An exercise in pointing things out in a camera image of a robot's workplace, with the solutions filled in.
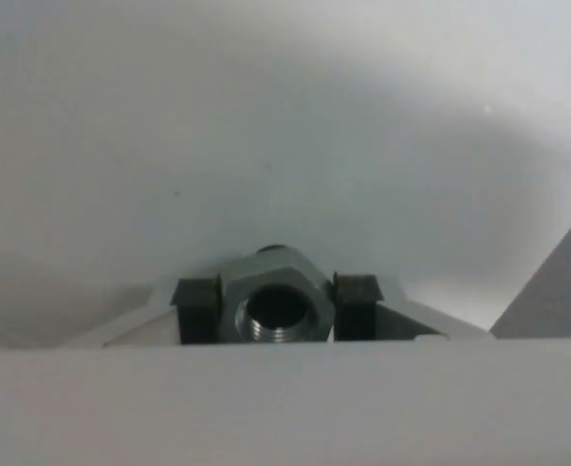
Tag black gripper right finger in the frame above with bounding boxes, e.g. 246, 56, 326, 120
332, 272, 451, 344

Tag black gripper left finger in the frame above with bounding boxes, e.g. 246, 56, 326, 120
101, 273, 224, 348

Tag metal hex bolt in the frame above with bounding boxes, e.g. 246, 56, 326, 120
217, 244, 338, 344

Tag white task board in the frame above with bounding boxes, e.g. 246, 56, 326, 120
0, 0, 571, 349

